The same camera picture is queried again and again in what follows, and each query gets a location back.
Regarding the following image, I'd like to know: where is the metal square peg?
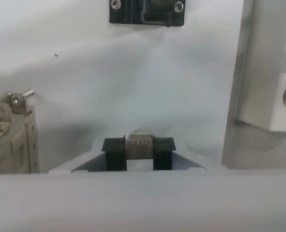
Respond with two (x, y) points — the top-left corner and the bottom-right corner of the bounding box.
(124, 129), (155, 160)

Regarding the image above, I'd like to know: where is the white task board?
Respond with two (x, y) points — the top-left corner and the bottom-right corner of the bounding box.
(0, 0), (246, 174)

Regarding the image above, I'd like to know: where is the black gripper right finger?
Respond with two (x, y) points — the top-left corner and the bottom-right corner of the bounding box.
(152, 136), (206, 171)

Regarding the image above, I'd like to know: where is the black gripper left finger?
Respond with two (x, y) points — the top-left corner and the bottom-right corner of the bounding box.
(71, 136), (128, 173)

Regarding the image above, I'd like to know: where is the white round peg holder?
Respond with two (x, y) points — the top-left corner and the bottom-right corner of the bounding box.
(234, 0), (286, 132)

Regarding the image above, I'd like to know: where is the beige connector block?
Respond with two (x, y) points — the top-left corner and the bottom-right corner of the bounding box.
(0, 88), (41, 174)

